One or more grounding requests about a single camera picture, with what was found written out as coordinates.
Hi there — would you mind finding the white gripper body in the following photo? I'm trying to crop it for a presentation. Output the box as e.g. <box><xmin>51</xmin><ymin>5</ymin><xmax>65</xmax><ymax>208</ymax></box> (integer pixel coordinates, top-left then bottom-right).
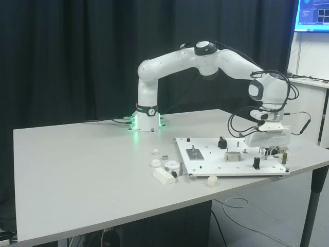
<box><xmin>244</xmin><ymin>125</ymin><xmax>292</xmax><ymax>149</ymax></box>

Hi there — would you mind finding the black D-SUB plug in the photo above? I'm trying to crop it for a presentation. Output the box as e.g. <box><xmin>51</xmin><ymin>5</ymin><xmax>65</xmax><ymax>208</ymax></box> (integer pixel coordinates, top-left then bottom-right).
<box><xmin>273</xmin><ymin>145</ymin><xmax>288</xmax><ymax>156</ymax></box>

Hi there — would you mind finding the white task board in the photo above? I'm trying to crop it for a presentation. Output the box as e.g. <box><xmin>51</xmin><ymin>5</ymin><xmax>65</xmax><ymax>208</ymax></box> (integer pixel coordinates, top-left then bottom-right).
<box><xmin>171</xmin><ymin>135</ymin><xmax>291</xmax><ymax>179</ymax></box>

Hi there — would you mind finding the white cabinet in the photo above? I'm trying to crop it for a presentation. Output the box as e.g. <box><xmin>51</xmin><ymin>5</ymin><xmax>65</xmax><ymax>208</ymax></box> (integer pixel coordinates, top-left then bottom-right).
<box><xmin>287</xmin><ymin>76</ymin><xmax>329</xmax><ymax>149</ymax></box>

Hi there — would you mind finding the dark table leg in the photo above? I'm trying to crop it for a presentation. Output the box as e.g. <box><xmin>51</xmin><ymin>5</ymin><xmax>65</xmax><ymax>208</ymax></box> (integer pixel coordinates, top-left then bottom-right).
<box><xmin>300</xmin><ymin>164</ymin><xmax>328</xmax><ymax>247</ymax></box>

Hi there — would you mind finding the white wedge holder with holes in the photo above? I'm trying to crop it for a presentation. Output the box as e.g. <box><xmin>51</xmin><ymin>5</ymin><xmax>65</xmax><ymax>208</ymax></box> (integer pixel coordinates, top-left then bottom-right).
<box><xmin>152</xmin><ymin>167</ymin><xmax>177</xmax><ymax>185</ymax></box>

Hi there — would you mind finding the blue screen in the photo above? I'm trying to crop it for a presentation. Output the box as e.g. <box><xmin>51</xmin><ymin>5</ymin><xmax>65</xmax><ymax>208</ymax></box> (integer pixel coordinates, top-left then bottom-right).
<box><xmin>294</xmin><ymin>0</ymin><xmax>329</xmax><ymax>33</ymax></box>

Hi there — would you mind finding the black curtain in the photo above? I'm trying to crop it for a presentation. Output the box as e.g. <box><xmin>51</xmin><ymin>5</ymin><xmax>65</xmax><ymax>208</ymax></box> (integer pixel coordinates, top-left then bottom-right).
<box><xmin>0</xmin><ymin>0</ymin><xmax>300</xmax><ymax>232</ymax></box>

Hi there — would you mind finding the thin black rod on wire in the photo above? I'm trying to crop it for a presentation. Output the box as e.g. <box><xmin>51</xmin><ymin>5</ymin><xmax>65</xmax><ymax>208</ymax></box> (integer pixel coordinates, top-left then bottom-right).
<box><xmin>284</xmin><ymin>111</ymin><xmax>313</xmax><ymax>136</ymax></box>

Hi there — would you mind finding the black camera cable loop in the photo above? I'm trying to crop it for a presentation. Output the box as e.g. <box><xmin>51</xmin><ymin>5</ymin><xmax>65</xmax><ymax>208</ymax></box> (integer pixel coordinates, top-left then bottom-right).
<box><xmin>227</xmin><ymin>105</ymin><xmax>265</xmax><ymax>138</ymax></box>

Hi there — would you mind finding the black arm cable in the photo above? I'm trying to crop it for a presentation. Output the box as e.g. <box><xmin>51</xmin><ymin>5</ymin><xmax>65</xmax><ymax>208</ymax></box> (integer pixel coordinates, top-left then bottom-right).
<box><xmin>179</xmin><ymin>41</ymin><xmax>300</xmax><ymax>114</ymax></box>

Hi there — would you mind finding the grey floor cable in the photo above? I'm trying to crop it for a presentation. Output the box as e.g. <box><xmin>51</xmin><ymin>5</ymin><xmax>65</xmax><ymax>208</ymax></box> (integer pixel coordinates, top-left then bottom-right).
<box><xmin>222</xmin><ymin>197</ymin><xmax>258</xmax><ymax>247</ymax></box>

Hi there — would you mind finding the black base cable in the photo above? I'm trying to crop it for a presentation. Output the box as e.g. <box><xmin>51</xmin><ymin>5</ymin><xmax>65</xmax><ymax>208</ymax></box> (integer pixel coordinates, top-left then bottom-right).
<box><xmin>84</xmin><ymin>116</ymin><xmax>134</xmax><ymax>127</ymax></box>

